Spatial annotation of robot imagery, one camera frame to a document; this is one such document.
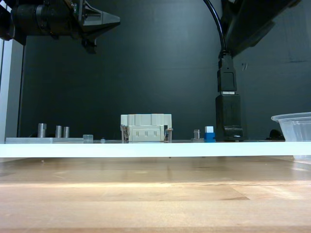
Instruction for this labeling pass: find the black USB connector with cable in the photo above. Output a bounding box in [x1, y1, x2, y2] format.
[203, 0, 238, 95]

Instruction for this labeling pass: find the black USB hub socket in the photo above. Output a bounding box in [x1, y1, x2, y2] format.
[215, 93, 248, 142]

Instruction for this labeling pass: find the beige connector housing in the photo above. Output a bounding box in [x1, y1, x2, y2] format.
[120, 113, 174, 143]

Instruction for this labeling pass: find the small silver connector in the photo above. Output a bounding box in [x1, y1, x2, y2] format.
[191, 129, 204, 142]

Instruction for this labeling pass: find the clear plastic tub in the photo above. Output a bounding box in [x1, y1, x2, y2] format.
[271, 112, 311, 161]

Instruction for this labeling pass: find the blue holder with white cube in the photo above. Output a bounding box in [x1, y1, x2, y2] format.
[203, 125, 216, 143]

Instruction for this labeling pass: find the grey metal plate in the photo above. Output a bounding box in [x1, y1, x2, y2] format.
[6, 137, 85, 144]

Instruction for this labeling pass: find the white mounting board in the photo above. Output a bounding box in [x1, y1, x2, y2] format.
[0, 139, 311, 158]

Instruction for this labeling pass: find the grey aluminium partition frame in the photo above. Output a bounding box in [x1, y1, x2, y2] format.
[0, 38, 24, 143]

